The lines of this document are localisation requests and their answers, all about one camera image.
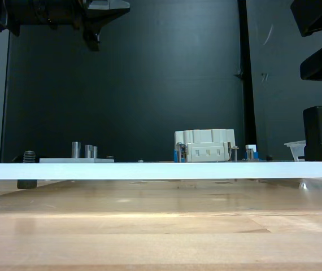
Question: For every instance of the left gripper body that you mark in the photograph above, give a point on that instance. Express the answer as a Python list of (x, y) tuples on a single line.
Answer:
[(36, 11)]

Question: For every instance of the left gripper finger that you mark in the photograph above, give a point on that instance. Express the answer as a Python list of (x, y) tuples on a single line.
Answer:
[(99, 11)]

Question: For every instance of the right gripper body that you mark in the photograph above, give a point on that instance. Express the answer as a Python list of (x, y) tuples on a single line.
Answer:
[(319, 14)]

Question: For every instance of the clear plastic container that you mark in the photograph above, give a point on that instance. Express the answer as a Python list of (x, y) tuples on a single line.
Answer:
[(295, 146)]

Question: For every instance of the short steel peg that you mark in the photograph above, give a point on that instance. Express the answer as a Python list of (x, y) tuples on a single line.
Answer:
[(88, 152), (76, 149), (95, 152)]

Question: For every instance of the black threaded stud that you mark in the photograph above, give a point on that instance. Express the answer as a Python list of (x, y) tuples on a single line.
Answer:
[(29, 156)]

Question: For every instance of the blue socket block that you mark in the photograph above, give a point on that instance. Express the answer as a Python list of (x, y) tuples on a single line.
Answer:
[(175, 156), (251, 153)]

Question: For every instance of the white task board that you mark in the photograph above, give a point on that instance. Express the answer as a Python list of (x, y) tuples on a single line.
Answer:
[(149, 170)]

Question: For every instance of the beige many-pin connector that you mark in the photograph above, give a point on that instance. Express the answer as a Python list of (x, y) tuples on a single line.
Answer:
[(206, 141)]

